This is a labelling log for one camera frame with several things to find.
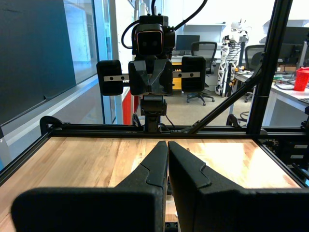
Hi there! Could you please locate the yellow cabinet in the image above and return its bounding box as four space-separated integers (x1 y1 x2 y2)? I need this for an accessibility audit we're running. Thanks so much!
171 61 183 91

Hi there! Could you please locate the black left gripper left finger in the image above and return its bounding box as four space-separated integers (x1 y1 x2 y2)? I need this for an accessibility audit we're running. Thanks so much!
11 141 169 232

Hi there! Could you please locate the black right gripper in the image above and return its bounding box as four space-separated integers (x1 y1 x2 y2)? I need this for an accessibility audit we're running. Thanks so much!
96 54 207 96

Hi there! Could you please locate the black aluminium frame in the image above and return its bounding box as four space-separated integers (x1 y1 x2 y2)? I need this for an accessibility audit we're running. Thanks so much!
0 0 309 191

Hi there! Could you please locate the black computer monitor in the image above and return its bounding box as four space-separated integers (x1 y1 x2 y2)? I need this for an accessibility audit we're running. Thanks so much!
176 34 201 52

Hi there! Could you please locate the large dark computer monitor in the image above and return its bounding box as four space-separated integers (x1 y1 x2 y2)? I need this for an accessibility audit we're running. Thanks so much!
277 26 309 71

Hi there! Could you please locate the red plastic cup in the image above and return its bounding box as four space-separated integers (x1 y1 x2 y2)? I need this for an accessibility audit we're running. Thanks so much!
294 67 309 92

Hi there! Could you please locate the metal stand with red panel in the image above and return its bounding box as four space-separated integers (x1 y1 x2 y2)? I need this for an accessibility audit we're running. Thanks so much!
113 87 140 125

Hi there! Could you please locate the black cable loop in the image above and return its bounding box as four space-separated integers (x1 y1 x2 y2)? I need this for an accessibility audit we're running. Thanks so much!
121 20 141 49
173 0 209 31

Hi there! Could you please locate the white desk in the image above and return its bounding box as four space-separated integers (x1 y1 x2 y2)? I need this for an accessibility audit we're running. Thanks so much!
262 79 309 128

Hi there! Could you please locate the black mesh office chair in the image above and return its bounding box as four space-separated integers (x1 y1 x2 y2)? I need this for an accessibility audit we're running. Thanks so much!
186 41 218 106
243 44 267 102

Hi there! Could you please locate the white humanoid robot figure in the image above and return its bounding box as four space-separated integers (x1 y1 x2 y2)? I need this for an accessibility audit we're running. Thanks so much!
215 18 253 95

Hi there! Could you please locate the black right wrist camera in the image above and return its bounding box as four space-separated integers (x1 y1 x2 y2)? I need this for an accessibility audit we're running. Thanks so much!
134 14 169 55

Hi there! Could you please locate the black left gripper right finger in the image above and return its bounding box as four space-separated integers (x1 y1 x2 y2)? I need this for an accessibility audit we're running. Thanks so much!
168 141 309 232

